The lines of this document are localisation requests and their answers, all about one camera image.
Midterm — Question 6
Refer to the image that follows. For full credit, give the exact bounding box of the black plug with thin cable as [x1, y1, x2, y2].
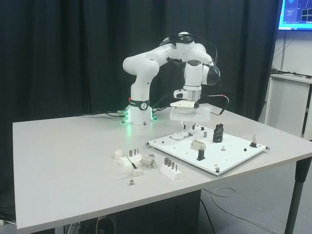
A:
[126, 155, 138, 170]

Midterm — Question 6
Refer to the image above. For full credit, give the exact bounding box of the blue screen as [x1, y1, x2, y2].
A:
[277, 0, 312, 32]

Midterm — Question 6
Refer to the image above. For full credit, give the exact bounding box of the white task board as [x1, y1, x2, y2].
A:
[145, 124, 272, 176]

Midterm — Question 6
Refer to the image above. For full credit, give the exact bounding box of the grey floor cable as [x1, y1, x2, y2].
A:
[211, 186, 238, 234]

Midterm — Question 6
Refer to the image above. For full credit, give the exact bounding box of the black curtain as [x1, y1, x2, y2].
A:
[0, 0, 281, 215]

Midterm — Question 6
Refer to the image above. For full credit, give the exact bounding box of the black base cable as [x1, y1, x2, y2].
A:
[80, 111, 127, 118]

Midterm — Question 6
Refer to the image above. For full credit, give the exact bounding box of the white cabinet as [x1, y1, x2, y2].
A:
[262, 73, 312, 141]

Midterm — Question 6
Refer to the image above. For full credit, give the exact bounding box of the white long peg holder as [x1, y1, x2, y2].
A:
[117, 154, 142, 167]

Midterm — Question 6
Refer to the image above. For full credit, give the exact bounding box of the black table leg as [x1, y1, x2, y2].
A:
[284, 156, 307, 234]

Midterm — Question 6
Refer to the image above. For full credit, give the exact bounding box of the grey waterproof plug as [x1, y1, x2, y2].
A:
[140, 157, 156, 169]

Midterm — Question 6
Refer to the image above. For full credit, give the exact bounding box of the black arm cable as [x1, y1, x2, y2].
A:
[159, 34, 223, 90]

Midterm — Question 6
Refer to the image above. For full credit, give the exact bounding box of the black D-SUB plug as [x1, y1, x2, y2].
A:
[212, 123, 225, 144]

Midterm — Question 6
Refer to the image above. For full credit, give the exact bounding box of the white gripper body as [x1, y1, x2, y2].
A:
[170, 104, 212, 122]

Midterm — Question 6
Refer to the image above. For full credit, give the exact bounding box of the white wedge peg holder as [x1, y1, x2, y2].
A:
[159, 163, 183, 181]

